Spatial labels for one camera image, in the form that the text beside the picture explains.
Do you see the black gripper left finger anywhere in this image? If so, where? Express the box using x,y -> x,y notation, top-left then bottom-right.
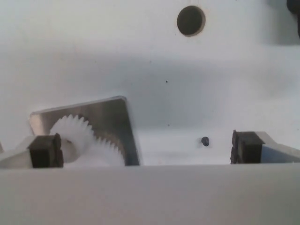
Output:
0,133 -> 64,169

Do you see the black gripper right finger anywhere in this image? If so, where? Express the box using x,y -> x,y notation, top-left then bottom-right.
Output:
231,129 -> 300,165

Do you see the white small gear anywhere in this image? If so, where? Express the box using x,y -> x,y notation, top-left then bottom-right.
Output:
49,114 -> 96,164

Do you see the white medium gear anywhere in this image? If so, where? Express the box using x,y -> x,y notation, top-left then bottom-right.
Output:
63,137 -> 125,166

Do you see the white task board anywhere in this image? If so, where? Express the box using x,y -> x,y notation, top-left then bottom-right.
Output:
0,0 -> 300,166

